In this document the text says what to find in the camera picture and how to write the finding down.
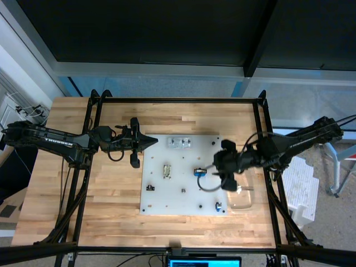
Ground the white task board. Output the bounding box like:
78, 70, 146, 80
138, 134, 229, 217

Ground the clear plastic tub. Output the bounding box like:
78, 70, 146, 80
225, 166, 256, 215

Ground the white foam packaging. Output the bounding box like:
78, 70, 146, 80
282, 155, 320, 230

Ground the cardboard box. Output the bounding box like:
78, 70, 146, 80
0, 186, 28, 223

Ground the aluminium socket block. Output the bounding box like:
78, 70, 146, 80
166, 136, 193, 150

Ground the white cable bundle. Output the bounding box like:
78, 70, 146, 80
15, 104, 47, 118

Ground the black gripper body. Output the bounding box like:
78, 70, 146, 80
212, 139, 245, 193
115, 117, 141, 170

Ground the black aluminium frame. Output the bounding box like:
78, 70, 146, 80
0, 88, 356, 267

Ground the blue and black D-sub socket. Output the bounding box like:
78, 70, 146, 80
192, 166, 208, 179

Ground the laptop screen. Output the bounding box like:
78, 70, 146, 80
166, 256, 242, 267

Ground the small black fixed camera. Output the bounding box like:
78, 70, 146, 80
169, 241, 186, 256

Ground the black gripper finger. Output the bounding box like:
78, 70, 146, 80
138, 132, 159, 142
138, 140, 159, 153

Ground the grey metal chair frame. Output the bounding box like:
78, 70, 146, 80
319, 137, 356, 199

